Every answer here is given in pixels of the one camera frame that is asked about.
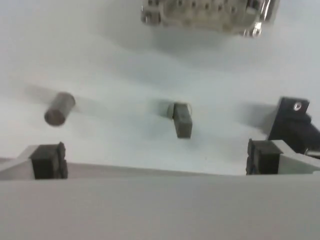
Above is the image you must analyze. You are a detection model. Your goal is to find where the metal round peg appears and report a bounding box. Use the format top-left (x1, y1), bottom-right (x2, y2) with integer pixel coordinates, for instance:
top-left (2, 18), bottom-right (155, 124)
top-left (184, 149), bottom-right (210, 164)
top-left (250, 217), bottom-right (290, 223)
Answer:
top-left (43, 91), bottom-right (77, 129)

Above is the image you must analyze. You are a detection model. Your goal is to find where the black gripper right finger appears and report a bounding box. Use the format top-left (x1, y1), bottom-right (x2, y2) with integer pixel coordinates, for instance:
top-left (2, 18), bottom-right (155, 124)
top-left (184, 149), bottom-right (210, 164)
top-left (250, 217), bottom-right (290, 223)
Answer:
top-left (245, 138), bottom-right (320, 176)

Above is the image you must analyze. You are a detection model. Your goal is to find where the white task board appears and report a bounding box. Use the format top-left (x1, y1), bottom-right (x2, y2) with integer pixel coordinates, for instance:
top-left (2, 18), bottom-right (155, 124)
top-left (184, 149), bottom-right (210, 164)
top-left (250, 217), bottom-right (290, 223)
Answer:
top-left (0, 0), bottom-right (320, 176)

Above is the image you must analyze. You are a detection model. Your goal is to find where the metal square peg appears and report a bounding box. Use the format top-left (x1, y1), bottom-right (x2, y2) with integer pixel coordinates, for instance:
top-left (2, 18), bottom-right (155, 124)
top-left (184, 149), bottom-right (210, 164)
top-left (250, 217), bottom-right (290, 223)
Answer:
top-left (171, 101), bottom-right (194, 139)

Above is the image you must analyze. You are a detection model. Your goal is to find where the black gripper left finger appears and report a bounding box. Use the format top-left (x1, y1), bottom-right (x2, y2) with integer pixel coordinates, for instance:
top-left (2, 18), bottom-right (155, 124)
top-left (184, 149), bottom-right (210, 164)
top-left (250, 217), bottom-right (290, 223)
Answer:
top-left (0, 141), bottom-right (69, 181)

